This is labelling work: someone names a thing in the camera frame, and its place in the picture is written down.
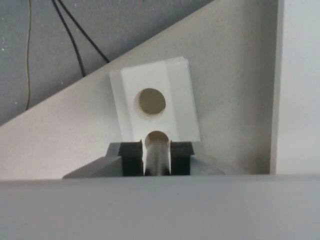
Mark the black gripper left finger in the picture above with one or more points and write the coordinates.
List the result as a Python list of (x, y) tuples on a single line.
[(130, 156)]

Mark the metal round peg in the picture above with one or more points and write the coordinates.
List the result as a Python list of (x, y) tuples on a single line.
[(156, 160)]

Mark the white peg holder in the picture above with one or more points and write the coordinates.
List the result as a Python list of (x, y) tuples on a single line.
[(180, 100)]

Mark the white task board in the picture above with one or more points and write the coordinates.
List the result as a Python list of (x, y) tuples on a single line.
[(300, 87)]

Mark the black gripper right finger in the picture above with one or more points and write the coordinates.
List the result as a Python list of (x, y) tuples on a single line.
[(180, 157)]

